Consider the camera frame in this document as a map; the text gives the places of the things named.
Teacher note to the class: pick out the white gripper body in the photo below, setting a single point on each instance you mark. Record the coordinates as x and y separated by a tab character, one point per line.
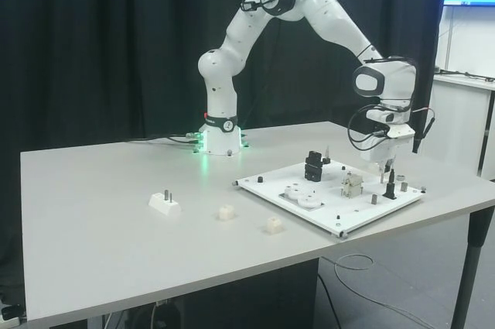
383	149

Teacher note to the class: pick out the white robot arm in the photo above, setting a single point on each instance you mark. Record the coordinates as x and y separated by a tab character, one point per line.
336	27

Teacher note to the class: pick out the metal square peg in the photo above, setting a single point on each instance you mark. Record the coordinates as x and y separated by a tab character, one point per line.
373	199

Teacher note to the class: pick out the thick metal round peg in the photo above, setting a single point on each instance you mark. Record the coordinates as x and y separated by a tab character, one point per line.
165	194

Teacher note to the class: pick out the white peg holder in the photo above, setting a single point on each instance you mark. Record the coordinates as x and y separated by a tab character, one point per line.
164	207

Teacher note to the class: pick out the black USB plug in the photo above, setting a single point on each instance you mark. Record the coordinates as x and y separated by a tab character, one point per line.
390	187

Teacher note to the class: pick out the metal BNC plug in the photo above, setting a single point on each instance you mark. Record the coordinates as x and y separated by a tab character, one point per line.
327	155

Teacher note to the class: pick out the white task board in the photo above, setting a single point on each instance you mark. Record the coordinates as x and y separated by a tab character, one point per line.
348	213

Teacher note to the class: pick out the black D-SUB plug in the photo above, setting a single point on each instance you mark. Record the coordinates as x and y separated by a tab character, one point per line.
313	166

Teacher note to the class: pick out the white large gear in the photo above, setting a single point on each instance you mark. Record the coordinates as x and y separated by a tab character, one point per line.
309	202

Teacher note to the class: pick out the white cabinet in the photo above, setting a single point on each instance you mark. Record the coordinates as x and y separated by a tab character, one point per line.
464	124

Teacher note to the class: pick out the white medium gear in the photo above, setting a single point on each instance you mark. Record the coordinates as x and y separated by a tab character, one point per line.
294	192

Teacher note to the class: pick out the small cream plug holder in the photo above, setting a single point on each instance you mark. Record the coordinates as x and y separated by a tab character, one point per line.
225	213
273	226

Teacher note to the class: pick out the black table leg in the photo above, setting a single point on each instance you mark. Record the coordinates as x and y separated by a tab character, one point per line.
473	267

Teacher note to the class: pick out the black curtain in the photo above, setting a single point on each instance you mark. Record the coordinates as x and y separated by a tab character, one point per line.
116	42

